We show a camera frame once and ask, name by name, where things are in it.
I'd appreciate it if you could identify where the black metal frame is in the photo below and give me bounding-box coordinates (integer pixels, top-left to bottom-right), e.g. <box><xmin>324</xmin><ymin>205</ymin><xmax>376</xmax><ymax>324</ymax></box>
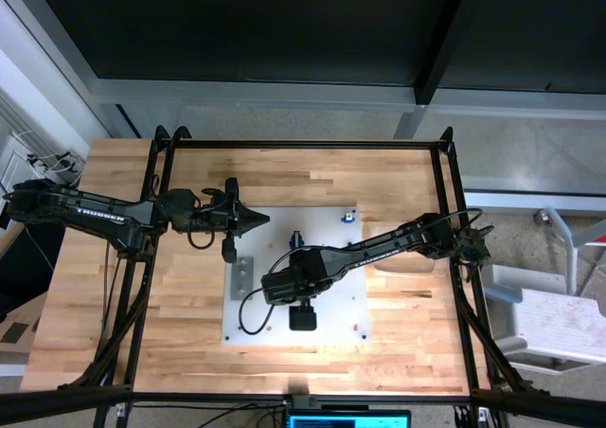
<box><xmin>0</xmin><ymin>124</ymin><xmax>606</xmax><ymax>428</ymax></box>

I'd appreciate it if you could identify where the clear plastic tub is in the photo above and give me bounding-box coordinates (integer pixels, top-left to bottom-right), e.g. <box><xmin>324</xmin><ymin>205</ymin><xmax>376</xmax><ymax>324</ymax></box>
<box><xmin>365</xmin><ymin>223</ymin><xmax>437</xmax><ymax>275</ymax></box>

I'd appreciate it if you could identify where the white tube chair frame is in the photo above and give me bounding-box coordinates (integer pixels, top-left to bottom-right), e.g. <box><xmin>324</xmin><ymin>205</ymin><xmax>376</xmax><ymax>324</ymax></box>
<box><xmin>533</xmin><ymin>206</ymin><xmax>606</xmax><ymax>297</ymax></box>

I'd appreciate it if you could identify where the black table camera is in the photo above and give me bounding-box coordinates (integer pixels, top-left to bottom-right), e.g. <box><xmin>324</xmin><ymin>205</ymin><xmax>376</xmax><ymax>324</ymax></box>
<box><xmin>282</xmin><ymin>384</ymin><xmax>318</xmax><ymax>408</ymax></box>

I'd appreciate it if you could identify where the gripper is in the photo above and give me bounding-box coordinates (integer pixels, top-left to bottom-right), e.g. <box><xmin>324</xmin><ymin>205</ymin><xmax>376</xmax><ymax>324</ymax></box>
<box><xmin>287</xmin><ymin>297</ymin><xmax>318</xmax><ymax>333</ymax></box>
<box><xmin>207</xmin><ymin>177</ymin><xmax>272</xmax><ymax>265</ymax></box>

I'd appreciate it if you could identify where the blue clamp with silver plug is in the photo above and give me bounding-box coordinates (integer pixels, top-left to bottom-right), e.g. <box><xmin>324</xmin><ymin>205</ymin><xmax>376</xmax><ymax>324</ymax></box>
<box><xmin>285</xmin><ymin>229</ymin><xmax>307</xmax><ymax>253</ymax></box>

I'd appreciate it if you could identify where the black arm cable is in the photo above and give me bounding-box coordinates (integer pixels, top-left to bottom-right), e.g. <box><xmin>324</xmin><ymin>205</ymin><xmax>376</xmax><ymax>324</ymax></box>
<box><xmin>186</xmin><ymin>219</ymin><xmax>215</xmax><ymax>251</ymax></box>
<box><xmin>238</xmin><ymin>243</ymin><xmax>332</xmax><ymax>336</ymax></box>

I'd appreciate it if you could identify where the grey metal plate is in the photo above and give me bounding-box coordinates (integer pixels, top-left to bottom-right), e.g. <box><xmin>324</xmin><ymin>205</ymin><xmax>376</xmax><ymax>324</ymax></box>
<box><xmin>229</xmin><ymin>256</ymin><xmax>256</xmax><ymax>302</ymax></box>

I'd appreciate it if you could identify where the white cable bundle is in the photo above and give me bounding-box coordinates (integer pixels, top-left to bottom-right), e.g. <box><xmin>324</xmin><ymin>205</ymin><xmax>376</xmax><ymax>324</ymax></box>
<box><xmin>18</xmin><ymin>132</ymin><xmax>84</xmax><ymax>186</ymax></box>

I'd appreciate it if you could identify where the brown cardboard box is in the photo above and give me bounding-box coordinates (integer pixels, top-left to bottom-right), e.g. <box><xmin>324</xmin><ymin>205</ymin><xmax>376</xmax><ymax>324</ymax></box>
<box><xmin>0</xmin><ymin>291</ymin><xmax>48</xmax><ymax>354</ymax></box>

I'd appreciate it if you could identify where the white plastic step stool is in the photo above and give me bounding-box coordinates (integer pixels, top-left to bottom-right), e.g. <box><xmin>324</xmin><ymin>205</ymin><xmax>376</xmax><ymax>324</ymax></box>
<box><xmin>482</xmin><ymin>262</ymin><xmax>606</xmax><ymax>378</ymax></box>

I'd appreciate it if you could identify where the laptop screen with blue edge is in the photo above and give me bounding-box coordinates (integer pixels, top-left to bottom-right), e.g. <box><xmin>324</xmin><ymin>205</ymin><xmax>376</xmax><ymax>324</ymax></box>
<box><xmin>282</xmin><ymin>408</ymin><xmax>412</xmax><ymax>428</ymax></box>

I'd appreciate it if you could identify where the white mounting board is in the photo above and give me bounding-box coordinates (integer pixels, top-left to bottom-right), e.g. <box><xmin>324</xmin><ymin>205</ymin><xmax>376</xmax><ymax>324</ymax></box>
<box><xmin>220</xmin><ymin>205</ymin><xmax>372</xmax><ymax>349</ymax></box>

